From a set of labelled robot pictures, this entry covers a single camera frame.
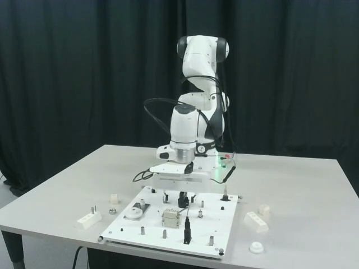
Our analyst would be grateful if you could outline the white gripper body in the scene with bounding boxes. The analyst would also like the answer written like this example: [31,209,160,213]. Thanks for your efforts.
[151,171,210,194]

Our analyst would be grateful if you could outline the long white peg holder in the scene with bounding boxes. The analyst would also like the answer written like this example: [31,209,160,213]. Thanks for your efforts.
[76,211,103,229]
[243,211,269,233]

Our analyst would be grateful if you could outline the tall black plug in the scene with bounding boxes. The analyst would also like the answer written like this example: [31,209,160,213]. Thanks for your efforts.
[177,191,190,208]

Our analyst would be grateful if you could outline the flat white mounting plate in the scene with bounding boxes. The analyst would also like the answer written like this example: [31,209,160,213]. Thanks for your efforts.
[149,161,194,175]

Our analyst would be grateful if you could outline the beige rectangular connector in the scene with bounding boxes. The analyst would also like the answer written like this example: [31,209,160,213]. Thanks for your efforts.
[161,208,181,229]

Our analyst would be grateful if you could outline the waterproof plug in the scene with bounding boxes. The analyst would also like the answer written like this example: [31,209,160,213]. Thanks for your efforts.
[221,184,232,202]

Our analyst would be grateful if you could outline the white large gear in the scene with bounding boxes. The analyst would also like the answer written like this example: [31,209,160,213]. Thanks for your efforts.
[125,208,142,221]

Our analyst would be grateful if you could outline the white task board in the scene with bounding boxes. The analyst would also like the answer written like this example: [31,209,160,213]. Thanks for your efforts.
[100,185,242,260]

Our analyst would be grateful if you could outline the cream small holder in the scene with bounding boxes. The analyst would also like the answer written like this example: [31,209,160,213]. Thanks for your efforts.
[258,205,271,222]

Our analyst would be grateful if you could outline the white medium gear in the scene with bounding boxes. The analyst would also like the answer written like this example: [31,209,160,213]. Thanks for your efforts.
[249,241,265,254]

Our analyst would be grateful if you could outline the black curtain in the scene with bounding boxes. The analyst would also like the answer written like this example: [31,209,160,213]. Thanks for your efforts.
[0,0,359,194]

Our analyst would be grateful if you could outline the dark table leg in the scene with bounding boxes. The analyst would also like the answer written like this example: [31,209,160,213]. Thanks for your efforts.
[1,230,25,269]

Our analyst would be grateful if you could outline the black Ethernet plug with cable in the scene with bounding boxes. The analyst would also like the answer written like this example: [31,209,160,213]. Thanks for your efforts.
[179,203,193,244]

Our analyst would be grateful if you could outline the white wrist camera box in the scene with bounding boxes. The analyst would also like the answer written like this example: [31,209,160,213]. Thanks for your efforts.
[156,145,172,161]

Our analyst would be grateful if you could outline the thin black rod on wire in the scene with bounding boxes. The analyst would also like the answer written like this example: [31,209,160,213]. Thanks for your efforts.
[218,152,237,185]

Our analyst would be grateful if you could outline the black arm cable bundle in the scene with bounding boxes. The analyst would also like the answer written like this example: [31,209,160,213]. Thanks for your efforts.
[142,57,233,148]

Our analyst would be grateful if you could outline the black cable under table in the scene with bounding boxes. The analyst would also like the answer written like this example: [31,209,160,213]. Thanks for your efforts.
[72,245,88,269]

